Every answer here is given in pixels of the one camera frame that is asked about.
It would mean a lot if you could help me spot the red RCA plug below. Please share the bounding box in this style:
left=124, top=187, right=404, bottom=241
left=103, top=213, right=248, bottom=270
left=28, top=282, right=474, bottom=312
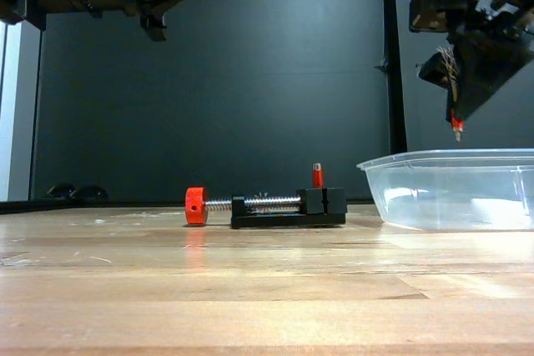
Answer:
left=436, top=45, right=466, bottom=143

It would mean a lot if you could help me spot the clear plastic tub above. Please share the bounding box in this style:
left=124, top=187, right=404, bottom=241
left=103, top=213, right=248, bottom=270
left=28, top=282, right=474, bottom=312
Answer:
left=356, top=148, right=534, bottom=233

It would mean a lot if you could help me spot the white label in tub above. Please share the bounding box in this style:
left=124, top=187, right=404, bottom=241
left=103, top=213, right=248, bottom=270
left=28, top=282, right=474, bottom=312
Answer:
left=470, top=199, right=526, bottom=224

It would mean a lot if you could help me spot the black clamp with red knob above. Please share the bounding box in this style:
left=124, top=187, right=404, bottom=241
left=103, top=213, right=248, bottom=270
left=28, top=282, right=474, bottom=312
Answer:
left=184, top=186, right=348, bottom=231

